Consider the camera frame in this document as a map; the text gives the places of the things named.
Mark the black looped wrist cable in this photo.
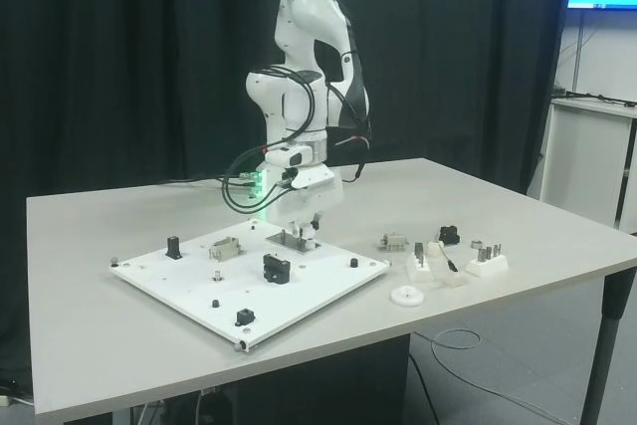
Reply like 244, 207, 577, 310
220, 143, 303, 213

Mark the white task board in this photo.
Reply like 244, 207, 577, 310
107, 218, 391, 353

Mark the white single peg holder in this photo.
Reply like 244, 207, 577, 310
406, 253, 435, 281

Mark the white multi peg holder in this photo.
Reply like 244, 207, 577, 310
465, 253, 510, 279

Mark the black curtain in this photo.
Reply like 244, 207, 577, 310
0, 0, 578, 212

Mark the white plug holder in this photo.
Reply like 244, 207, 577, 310
426, 240, 469, 290

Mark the white cabinet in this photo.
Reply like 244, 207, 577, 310
539, 96, 637, 236

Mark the black D-SUB plug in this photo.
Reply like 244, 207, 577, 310
437, 224, 461, 247

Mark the grey metal connector plug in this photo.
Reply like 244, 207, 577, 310
377, 232, 410, 253

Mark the grey floor cable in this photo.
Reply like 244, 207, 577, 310
408, 327, 485, 425

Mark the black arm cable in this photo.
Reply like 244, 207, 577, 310
263, 0, 373, 147

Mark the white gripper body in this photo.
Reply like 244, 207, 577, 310
268, 176, 345, 227

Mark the white large gear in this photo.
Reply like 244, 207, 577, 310
389, 284, 425, 308

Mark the black table leg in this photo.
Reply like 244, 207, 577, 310
580, 265, 630, 425

